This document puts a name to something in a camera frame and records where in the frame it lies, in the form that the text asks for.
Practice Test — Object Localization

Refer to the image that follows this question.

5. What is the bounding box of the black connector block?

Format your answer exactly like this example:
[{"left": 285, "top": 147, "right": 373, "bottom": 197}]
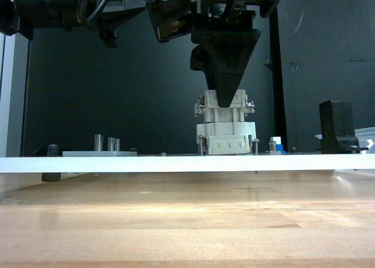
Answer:
[{"left": 318, "top": 100, "right": 369, "bottom": 155}]

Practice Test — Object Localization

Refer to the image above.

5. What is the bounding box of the small blue white socket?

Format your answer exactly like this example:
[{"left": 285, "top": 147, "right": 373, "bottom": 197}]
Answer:
[{"left": 271, "top": 135, "right": 285, "bottom": 155}]

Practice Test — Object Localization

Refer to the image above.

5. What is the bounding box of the black board foot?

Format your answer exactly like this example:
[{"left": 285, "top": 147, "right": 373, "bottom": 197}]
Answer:
[{"left": 41, "top": 172, "right": 62, "bottom": 183}]

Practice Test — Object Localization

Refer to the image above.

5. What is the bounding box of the beige HAN10E connector plug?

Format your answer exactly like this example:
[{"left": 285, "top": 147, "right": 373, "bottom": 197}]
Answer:
[{"left": 193, "top": 89, "right": 255, "bottom": 124}]

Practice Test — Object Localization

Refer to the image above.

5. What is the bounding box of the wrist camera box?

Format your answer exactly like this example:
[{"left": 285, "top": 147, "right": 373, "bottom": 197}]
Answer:
[{"left": 145, "top": 0, "right": 196, "bottom": 43}]

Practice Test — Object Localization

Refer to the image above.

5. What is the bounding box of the white task board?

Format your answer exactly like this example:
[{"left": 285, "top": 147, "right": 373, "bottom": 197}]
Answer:
[{"left": 0, "top": 155, "right": 375, "bottom": 174}]

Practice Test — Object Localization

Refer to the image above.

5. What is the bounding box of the grey metal plate with pegs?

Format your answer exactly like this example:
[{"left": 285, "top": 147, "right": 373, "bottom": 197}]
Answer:
[{"left": 62, "top": 134, "right": 138, "bottom": 157}]

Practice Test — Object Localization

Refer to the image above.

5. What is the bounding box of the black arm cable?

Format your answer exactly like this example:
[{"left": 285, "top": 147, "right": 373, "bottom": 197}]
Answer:
[{"left": 76, "top": 0, "right": 118, "bottom": 27}]

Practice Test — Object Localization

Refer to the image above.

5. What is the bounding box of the black vertical beam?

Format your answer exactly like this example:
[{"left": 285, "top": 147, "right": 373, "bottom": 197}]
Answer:
[{"left": 265, "top": 14, "right": 289, "bottom": 156}]

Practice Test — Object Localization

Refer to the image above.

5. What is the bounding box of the beige connector socket housing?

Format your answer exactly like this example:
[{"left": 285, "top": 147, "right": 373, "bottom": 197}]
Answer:
[{"left": 195, "top": 121, "right": 261, "bottom": 156}]

